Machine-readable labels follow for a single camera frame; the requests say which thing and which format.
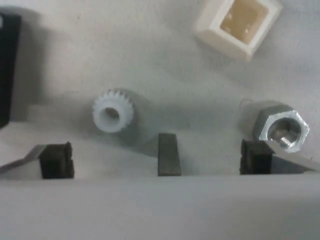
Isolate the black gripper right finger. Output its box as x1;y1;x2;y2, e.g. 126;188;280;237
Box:
239;138;320;176

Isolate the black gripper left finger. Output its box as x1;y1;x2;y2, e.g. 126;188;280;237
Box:
0;141;75;180

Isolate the metal hex nut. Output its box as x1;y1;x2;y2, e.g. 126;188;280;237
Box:
252;104;311;154

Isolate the white small gear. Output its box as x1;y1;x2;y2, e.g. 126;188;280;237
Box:
91;87;137;136

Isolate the metal square peg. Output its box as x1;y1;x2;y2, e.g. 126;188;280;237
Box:
157;132;182;177

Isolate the black D-SUB plug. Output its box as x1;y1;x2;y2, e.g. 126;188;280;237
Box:
0;13;22;129

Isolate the white square-hole holder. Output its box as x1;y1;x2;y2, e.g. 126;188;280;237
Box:
192;0;283;62

